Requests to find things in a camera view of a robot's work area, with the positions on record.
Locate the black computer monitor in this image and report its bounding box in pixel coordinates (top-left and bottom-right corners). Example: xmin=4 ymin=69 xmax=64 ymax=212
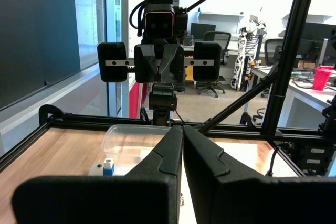
xmin=296 ymin=22 xmax=336 ymax=61
xmin=190 ymin=23 xmax=217 ymax=39

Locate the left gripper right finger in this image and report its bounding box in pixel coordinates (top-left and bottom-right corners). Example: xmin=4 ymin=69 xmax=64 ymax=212
xmin=183 ymin=125 xmax=336 ymax=224

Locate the black aluminium frame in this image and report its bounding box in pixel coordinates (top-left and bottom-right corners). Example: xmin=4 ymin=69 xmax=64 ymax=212
xmin=0 ymin=0 xmax=336 ymax=180

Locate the white taskboard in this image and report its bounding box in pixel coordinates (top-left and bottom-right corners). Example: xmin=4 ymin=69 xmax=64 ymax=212
xmin=88 ymin=159 xmax=197 ymax=224

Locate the clear plastic tub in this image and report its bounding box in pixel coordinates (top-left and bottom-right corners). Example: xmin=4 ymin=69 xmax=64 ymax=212
xmin=101 ymin=124 xmax=173 ymax=162

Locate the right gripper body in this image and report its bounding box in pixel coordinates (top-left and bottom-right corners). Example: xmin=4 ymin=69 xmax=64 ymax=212
xmin=97 ymin=39 xmax=223 ymax=82

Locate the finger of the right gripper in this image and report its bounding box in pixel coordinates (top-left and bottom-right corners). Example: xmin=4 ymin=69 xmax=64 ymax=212
xmin=134 ymin=45 xmax=159 ymax=83
xmin=159 ymin=45 xmax=185 ymax=83

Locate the white desk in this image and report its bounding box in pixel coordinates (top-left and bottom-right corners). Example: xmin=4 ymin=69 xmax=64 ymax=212
xmin=250 ymin=65 xmax=336 ymax=129

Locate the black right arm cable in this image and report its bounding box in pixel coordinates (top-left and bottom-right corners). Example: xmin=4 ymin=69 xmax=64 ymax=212
xmin=129 ymin=0 xmax=148 ymax=37

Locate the red panel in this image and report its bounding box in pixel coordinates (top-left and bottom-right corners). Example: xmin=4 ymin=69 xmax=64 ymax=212
xmin=128 ymin=81 xmax=148 ymax=119

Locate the white lattice stand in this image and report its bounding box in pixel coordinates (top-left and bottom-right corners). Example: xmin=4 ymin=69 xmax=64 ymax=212
xmin=230 ymin=26 xmax=267 ymax=93

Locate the black office chair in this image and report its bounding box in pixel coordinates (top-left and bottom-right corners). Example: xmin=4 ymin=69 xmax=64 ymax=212
xmin=259 ymin=38 xmax=286 ymax=99
xmin=196 ymin=31 xmax=232 ymax=98

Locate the black control box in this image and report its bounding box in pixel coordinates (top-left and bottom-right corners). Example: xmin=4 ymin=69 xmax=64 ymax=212
xmin=299 ymin=144 xmax=331 ymax=177

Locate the red basket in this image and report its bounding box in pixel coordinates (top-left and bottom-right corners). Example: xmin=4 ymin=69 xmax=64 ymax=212
xmin=311 ymin=65 xmax=334 ymax=91

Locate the small blue clamp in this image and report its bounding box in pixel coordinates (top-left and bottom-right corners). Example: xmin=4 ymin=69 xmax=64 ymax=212
xmin=102 ymin=164 xmax=116 ymax=176

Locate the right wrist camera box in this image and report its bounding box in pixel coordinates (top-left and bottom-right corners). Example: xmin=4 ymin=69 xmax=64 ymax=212
xmin=143 ymin=3 xmax=176 ymax=40

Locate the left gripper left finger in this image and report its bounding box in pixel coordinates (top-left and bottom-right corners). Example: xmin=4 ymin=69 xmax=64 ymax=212
xmin=12 ymin=125 xmax=184 ymax=224

